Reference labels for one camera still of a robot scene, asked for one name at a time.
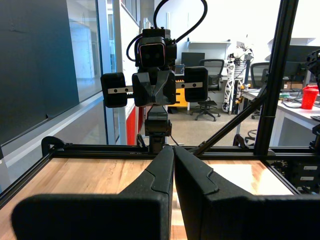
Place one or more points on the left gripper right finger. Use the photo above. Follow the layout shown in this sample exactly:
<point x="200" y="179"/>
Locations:
<point x="237" y="217"/>

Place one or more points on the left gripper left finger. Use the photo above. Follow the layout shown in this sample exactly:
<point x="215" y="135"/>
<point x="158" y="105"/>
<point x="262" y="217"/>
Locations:
<point x="100" y="217"/>

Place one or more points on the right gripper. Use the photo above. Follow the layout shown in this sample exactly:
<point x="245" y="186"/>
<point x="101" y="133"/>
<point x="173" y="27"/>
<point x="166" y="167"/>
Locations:
<point x="196" y="75"/>

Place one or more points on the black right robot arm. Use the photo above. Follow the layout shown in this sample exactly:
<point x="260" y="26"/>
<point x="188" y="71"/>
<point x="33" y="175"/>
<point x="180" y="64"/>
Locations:
<point x="158" y="130"/>

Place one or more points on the yellow cabinet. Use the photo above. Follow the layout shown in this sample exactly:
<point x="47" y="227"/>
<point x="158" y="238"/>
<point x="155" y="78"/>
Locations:
<point x="181" y="100"/>

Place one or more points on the red panel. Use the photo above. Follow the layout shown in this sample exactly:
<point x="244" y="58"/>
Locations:
<point x="131" y="125"/>

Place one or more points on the black monitor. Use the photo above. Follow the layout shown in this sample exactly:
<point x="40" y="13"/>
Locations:
<point x="192" y="58"/>
<point x="302" y="60"/>

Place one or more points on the white lattice stand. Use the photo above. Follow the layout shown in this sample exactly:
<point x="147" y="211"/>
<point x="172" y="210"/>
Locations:
<point x="228" y="87"/>

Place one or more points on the white desk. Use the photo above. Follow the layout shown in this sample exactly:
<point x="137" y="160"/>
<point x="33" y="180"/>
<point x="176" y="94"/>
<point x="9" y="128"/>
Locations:
<point x="300" y="113"/>

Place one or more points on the red container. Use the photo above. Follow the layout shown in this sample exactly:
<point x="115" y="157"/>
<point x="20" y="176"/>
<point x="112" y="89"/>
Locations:
<point x="309" y="97"/>

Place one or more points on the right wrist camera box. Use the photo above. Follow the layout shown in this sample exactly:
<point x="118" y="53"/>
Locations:
<point x="152" y="52"/>

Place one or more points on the black metal frame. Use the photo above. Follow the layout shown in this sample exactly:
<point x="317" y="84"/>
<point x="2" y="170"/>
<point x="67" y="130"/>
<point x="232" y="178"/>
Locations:
<point x="275" y="75"/>

